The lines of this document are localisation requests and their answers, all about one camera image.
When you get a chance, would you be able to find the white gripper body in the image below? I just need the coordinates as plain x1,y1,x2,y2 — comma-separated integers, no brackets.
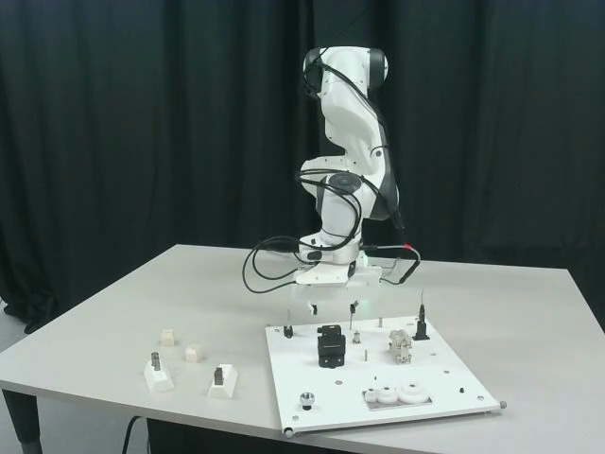
293,282,380,304

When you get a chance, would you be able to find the large white peg holder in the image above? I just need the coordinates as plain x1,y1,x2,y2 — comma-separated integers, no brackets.
143,361,175,393
207,364,238,399

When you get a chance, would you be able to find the black D-SUB plug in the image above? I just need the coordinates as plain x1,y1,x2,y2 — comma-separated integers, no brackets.
315,323,347,370

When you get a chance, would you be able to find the beige Ethernet plug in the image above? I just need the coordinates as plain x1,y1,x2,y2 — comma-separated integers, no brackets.
388,330,414,365

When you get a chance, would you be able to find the black USB plug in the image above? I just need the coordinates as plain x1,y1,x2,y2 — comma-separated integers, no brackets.
412,289,430,342

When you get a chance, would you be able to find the white task board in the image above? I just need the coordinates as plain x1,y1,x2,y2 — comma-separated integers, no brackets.
263,323,508,435

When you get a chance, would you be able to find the white large gear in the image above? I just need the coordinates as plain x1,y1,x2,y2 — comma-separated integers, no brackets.
397,381,429,407

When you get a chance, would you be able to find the black curtain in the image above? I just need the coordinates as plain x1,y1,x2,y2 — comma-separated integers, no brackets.
0,0,605,335

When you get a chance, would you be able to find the grey table leg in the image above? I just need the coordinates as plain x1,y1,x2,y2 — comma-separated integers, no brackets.
1,386,40,454

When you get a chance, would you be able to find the black cable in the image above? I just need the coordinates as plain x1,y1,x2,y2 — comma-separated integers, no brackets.
303,48,389,143
122,414,144,454
242,242,308,295
296,141,408,245

